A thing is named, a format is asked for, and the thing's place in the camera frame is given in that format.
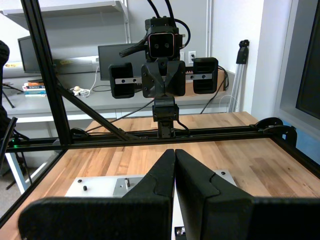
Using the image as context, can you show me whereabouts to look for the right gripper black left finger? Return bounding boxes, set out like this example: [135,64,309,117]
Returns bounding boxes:
[17,148,176,240]

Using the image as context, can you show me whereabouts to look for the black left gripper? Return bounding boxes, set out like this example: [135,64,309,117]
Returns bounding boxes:
[108,57,220,99]

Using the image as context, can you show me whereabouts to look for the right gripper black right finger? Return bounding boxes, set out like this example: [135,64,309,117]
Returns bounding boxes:
[175,149,320,240]

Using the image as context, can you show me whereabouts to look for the grey metal plate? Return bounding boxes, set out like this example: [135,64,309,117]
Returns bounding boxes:
[112,176,145,198]

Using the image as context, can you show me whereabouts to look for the white mounting board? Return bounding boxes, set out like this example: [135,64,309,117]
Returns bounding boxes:
[64,169,238,240]

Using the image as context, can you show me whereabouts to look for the black computer monitor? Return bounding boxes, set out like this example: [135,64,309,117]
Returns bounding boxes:
[17,35,50,74]
[97,44,148,81]

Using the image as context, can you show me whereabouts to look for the silver aluminium stand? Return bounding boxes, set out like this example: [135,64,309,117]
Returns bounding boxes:
[229,39,251,114]

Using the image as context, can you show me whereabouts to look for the grey office desk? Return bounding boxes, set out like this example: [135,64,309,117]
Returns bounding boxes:
[0,72,237,120]

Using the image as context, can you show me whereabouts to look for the teal spine book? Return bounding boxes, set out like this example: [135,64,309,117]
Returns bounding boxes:
[24,89,47,97]

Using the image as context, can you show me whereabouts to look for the dark glass window pane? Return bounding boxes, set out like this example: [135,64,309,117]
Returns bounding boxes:
[296,0,320,117]

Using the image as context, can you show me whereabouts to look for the person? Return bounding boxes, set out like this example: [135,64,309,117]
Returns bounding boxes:
[0,40,16,142]

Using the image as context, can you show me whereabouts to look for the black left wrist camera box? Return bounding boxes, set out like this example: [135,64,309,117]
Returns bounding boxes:
[146,26,180,61]

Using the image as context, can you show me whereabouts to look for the black braided cable sleeve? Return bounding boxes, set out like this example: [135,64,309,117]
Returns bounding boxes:
[119,40,148,58]

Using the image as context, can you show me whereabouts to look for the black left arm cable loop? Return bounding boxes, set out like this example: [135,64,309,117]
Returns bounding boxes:
[174,18,191,49]

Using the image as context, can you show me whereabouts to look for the white cable bundle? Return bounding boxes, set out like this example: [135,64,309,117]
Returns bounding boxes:
[69,66,100,98]

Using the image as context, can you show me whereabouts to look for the black aluminium frame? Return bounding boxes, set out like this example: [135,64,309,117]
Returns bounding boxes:
[0,0,320,226]

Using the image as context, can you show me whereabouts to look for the white wall shelf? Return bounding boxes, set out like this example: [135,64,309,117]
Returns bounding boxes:
[0,0,131,45]

